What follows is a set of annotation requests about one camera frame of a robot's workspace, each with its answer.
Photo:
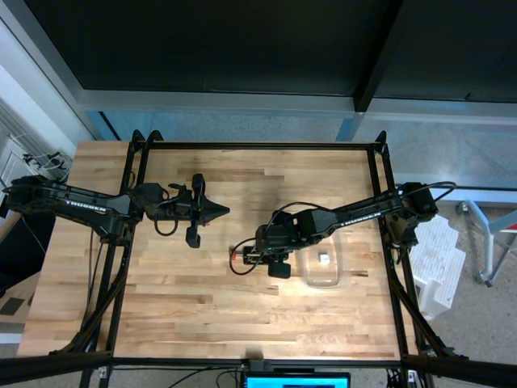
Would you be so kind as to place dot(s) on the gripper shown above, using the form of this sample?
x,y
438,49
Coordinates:
x,y
280,270
173,208

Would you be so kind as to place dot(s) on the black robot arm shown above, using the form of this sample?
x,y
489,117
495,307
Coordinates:
x,y
355,214
81,204

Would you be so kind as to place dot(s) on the clear plastic tub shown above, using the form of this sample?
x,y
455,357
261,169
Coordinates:
x,y
323,279

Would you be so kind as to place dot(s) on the black vise with red knob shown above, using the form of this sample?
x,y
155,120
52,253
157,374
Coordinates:
x,y
233,255

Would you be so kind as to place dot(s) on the blue-lit screen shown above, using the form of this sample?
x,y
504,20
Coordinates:
x,y
295,382

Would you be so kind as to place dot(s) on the white foam packing block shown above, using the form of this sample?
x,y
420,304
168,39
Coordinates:
x,y
436,262

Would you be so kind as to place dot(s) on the grey metal stand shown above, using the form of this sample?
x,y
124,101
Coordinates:
x,y
484,242

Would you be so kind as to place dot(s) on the black square pad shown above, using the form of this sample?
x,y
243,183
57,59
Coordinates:
x,y
11,307

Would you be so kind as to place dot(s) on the black wall post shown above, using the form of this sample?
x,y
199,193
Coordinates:
x,y
375,60

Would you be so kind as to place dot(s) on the black aluminium frame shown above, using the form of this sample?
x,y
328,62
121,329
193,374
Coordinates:
x,y
48,363

